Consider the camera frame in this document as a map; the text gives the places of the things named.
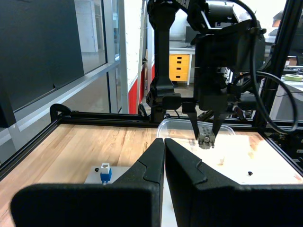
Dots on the clear plastic tub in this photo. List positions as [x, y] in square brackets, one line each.
[175, 128]

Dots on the grey window frame post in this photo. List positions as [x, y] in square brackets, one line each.
[123, 59]

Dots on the grey window mullion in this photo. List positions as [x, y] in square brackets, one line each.
[106, 35]

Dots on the beige HAN10-E connector insert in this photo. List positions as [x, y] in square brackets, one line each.
[206, 142]

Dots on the green tape roll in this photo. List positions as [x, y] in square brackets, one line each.
[293, 77]

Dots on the black frame post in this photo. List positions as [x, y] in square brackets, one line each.
[278, 47]

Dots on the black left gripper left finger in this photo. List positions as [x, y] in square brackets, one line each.
[94, 205]

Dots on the white side table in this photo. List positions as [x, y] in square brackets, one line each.
[281, 106]

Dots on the yellow drawer cabinet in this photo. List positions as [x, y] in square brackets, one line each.
[180, 71]

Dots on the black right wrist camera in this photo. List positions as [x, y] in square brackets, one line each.
[213, 100]

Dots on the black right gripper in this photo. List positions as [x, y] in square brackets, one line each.
[213, 78]

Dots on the red wall panel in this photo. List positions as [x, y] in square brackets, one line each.
[132, 99]
[153, 73]

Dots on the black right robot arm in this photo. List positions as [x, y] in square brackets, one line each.
[162, 59]

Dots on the black frame rail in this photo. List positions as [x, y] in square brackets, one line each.
[106, 118]
[28, 149]
[284, 153]

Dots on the blue and white socket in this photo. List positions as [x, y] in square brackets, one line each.
[105, 176]

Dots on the white board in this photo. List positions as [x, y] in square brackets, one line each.
[118, 173]

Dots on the clear plastic plug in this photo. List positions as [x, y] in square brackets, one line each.
[104, 182]

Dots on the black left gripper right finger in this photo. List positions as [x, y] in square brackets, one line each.
[213, 205]

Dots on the black frame corner bracket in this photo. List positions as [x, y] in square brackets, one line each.
[56, 110]

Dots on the black monitor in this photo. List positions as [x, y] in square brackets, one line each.
[190, 34]

